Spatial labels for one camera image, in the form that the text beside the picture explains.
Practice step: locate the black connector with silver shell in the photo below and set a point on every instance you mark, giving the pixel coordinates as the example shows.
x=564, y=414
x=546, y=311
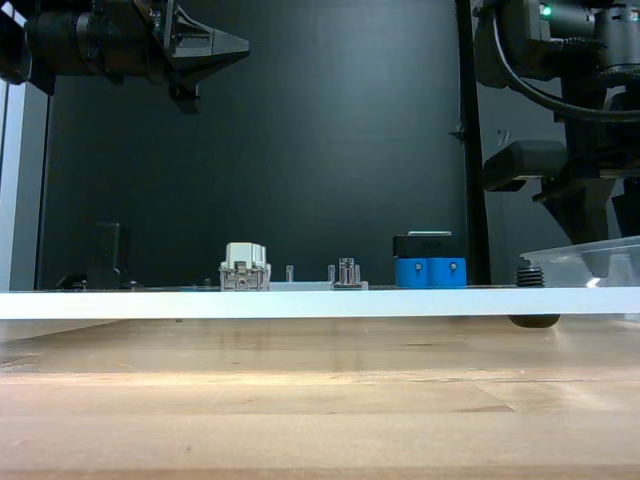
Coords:
x=430, y=246

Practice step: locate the black threaded stud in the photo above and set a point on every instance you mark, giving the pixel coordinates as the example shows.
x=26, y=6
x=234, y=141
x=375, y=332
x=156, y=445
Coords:
x=531, y=276

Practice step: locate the black rubber foot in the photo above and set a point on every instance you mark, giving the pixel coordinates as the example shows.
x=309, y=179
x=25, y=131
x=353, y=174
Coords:
x=535, y=321

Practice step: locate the clear bar with pins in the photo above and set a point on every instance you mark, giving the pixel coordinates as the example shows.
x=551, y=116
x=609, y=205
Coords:
x=300, y=286

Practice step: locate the beige connector housing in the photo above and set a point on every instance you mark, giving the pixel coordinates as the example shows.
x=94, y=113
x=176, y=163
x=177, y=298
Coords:
x=245, y=260

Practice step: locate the white board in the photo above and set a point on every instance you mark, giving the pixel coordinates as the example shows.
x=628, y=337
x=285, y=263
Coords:
x=250, y=305

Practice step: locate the blue mount block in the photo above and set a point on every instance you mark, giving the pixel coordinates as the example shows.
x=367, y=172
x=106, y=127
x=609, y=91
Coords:
x=430, y=275

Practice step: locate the clear plastic tub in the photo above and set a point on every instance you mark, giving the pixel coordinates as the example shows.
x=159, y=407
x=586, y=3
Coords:
x=560, y=270

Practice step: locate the small silver connector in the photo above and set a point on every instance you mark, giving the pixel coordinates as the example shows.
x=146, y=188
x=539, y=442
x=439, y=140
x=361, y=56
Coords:
x=346, y=272

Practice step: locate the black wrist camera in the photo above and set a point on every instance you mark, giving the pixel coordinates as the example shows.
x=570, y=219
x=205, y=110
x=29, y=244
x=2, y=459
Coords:
x=525, y=162

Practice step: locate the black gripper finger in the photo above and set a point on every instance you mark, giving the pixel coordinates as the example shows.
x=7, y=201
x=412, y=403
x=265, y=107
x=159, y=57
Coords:
x=200, y=42
x=631, y=210
x=585, y=215
x=192, y=69

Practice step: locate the black clamp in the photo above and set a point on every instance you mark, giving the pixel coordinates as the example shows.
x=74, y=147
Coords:
x=107, y=250

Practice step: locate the black wall post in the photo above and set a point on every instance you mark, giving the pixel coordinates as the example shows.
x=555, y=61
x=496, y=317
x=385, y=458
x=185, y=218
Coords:
x=472, y=175

